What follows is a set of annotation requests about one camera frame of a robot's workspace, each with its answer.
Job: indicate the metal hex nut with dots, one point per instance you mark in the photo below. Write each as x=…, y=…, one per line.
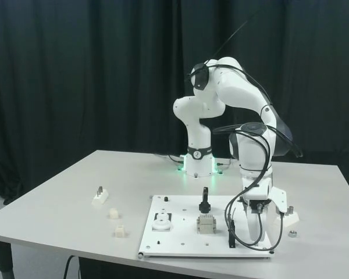
x=292, y=233

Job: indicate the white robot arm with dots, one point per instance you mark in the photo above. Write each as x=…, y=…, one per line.
x=195, y=128

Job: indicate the white task board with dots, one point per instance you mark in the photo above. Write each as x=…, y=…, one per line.
x=180, y=244

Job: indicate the metal connector block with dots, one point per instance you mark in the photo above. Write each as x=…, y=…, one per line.
x=206, y=225

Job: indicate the dark grey table leg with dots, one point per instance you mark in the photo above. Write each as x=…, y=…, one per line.
x=1, y=258

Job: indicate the white small gear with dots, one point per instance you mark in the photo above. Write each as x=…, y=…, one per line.
x=163, y=217

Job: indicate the black curtain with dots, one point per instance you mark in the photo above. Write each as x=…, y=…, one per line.
x=75, y=72

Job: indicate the thick metal square peg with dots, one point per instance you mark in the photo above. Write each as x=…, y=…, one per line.
x=291, y=210

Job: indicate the white square peg holder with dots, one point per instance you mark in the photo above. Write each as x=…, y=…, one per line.
x=289, y=221

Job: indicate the white round peg holder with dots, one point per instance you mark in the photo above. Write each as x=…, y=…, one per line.
x=100, y=200

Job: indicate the cream plug holder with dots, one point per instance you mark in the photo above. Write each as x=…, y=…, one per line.
x=113, y=213
x=120, y=231

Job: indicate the white medium gear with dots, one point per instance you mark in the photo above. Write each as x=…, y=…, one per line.
x=161, y=225

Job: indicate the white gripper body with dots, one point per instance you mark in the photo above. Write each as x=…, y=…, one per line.
x=257, y=229

